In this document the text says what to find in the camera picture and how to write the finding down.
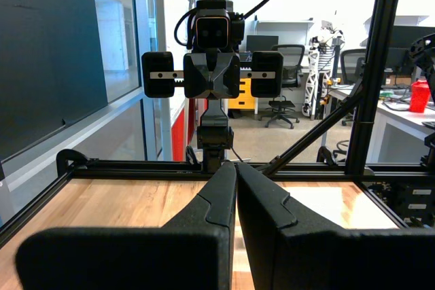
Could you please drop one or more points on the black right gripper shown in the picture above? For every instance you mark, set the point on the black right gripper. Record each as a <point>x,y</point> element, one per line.
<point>156,64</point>

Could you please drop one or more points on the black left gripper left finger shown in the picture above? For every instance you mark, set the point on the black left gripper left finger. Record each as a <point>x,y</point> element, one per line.
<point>136,259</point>

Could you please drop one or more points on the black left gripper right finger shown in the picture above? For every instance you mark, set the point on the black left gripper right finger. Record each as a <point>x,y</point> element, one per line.
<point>323,259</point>

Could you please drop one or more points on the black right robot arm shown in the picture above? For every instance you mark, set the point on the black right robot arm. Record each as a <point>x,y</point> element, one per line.
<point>215,133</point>

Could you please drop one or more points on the yellow drawer cabinet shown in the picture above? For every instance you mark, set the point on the yellow drawer cabinet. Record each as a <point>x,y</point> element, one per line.
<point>246,96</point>

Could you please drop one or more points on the small black computer monitor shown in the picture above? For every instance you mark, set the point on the small black computer monitor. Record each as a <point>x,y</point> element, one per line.
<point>261,43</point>

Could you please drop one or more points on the red cabinet panel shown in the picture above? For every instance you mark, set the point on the red cabinet panel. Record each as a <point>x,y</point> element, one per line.
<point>178,133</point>

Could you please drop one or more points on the black mesh office chair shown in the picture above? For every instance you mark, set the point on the black mesh office chair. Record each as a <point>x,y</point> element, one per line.
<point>289,66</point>
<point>350,66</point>

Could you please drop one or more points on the black controller box white labels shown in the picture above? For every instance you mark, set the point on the black controller box white labels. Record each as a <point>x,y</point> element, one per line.
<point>391,198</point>

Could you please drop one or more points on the white lattice stand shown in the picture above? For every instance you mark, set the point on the white lattice stand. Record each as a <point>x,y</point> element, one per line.
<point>311,79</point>

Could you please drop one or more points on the white office desk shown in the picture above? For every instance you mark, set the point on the white office desk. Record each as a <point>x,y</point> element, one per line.
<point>401,117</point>

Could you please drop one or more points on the red plastic container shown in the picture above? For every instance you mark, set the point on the red plastic container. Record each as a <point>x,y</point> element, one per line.
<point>419,98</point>

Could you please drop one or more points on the large black computer monitor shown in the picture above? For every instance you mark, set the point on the large black computer monitor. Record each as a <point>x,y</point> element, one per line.
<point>399,38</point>

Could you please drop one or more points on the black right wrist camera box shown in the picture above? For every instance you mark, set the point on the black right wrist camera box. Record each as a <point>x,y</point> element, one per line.
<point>211,32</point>

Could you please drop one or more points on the black aluminium table frame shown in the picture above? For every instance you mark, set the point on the black aluminium table frame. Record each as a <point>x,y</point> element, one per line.
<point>374,66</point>

